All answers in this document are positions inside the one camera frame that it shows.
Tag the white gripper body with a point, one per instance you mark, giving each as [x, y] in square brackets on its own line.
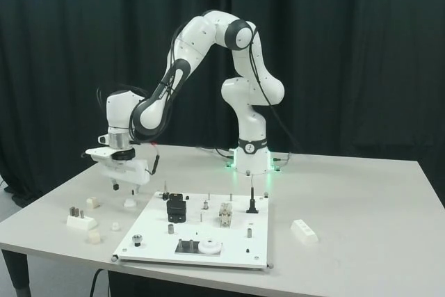
[128, 170]

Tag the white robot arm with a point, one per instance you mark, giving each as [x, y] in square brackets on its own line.
[243, 102]

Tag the white medium gear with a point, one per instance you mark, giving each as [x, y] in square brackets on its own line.
[129, 203]

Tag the white small gear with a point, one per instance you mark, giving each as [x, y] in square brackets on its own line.
[115, 226]

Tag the white large gear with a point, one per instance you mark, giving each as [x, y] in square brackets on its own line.
[209, 246]

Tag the thin black rod red tag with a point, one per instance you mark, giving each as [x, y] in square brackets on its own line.
[156, 163]

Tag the cream small holder block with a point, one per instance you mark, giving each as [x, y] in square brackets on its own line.
[94, 236]
[92, 203]

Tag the metal round peg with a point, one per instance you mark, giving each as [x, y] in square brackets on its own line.
[82, 213]

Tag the black D-SUB plug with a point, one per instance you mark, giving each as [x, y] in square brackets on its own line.
[176, 210]

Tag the metal square peg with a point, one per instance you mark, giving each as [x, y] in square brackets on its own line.
[73, 211]

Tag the white peg holder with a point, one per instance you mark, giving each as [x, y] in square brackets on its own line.
[81, 223]

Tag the white task board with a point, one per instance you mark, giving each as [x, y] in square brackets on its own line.
[208, 227]

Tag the black upright plug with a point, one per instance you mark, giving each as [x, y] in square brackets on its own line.
[251, 206]

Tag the black curtain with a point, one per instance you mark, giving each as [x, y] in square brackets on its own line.
[69, 50]

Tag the dark grey table leg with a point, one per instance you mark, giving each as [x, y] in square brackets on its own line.
[14, 272]

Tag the white holder with holes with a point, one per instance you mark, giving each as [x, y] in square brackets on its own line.
[305, 232]

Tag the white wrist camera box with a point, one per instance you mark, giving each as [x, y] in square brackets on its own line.
[103, 138]

